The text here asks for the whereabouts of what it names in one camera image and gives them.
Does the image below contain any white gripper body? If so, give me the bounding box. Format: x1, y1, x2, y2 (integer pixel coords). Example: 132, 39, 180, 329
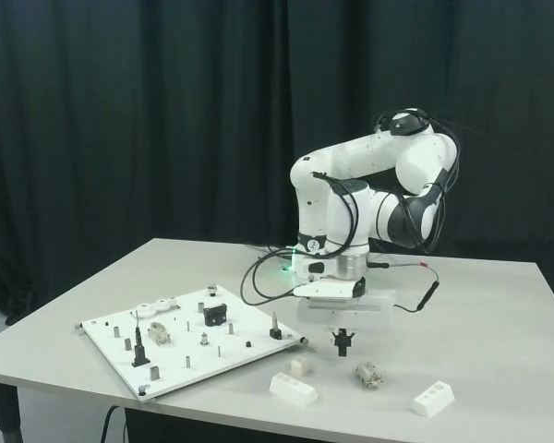
296, 289, 395, 330

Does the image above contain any black D-SUB plug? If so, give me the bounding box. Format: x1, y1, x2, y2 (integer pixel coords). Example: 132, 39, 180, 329
202, 304, 228, 329

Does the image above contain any metal waterproof plug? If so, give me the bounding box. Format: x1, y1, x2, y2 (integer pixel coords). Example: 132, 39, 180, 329
353, 363, 385, 389

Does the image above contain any white holder with holes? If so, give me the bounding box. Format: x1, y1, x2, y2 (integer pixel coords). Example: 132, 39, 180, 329
408, 380, 456, 418
268, 372, 321, 408

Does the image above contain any white task board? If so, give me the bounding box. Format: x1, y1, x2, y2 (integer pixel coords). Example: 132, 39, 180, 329
73, 285, 311, 401

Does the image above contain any black curtain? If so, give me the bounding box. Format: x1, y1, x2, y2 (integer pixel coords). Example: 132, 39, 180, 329
0, 0, 554, 327

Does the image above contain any dark table leg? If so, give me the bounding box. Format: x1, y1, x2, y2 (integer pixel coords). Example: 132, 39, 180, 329
0, 378, 26, 443

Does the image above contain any silver flange ring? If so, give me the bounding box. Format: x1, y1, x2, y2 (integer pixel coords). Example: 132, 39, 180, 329
335, 252, 370, 281

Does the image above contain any black rod on wire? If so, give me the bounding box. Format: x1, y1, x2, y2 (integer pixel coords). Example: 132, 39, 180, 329
368, 261, 441, 313

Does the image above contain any black looping cable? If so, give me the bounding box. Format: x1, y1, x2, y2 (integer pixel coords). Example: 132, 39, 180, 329
240, 247, 302, 306

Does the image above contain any black plug with short cable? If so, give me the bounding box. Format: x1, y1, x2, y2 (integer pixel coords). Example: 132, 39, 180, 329
129, 311, 151, 369

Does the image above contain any black floor cable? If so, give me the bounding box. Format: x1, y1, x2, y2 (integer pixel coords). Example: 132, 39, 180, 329
102, 404, 127, 443

